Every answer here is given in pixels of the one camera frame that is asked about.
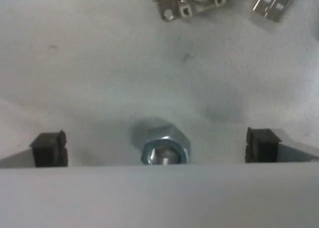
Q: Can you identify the metal hex bolt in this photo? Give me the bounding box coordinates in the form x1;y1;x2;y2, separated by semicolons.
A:
131;117;192;166

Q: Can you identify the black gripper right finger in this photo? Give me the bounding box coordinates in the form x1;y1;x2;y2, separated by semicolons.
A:
245;127;319;164

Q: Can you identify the metal USB plug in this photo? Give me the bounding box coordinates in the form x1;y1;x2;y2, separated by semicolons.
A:
250;0;295;23

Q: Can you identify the metal D-SUB plug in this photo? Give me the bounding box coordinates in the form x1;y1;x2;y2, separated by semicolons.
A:
150;0;228;21

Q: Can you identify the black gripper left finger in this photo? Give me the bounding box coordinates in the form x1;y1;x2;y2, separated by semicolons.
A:
0;129;69;169

